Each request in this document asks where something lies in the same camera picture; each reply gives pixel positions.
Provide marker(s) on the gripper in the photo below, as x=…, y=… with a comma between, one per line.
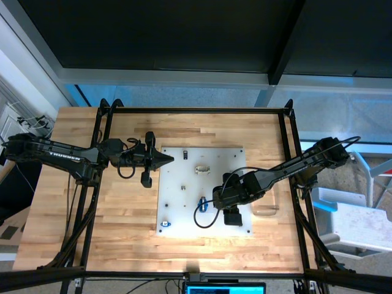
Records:
x=147, y=180
x=232, y=218

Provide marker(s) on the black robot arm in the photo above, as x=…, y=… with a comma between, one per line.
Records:
x=291, y=168
x=61, y=154

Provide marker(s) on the white taskboard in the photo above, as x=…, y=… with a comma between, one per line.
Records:
x=190, y=220

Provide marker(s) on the small black socket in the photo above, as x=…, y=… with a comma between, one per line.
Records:
x=185, y=155

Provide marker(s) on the black plug with screw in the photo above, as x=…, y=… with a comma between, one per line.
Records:
x=202, y=204

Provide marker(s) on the clear plastic tub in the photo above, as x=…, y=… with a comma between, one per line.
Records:
x=266, y=211

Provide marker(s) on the blue round clamp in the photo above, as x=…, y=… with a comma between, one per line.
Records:
x=198, y=204

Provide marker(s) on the beige connector housing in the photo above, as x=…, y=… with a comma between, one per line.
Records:
x=202, y=171

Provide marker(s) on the laptop screen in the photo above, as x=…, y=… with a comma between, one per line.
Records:
x=223, y=289

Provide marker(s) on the white plastic step stool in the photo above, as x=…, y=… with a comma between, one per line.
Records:
x=358, y=223

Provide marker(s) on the white metal stand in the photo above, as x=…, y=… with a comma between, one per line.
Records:
x=369, y=190

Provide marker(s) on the brown cardboard box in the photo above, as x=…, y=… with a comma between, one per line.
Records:
x=12, y=220

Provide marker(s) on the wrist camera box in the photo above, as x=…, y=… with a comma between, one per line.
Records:
x=219, y=196

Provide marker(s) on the black aluminium frame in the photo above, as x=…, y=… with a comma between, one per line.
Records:
x=196, y=111

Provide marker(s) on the blue flanged mount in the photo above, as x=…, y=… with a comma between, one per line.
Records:
x=160, y=225

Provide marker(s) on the black low camera bracket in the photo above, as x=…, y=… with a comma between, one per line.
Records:
x=193, y=276

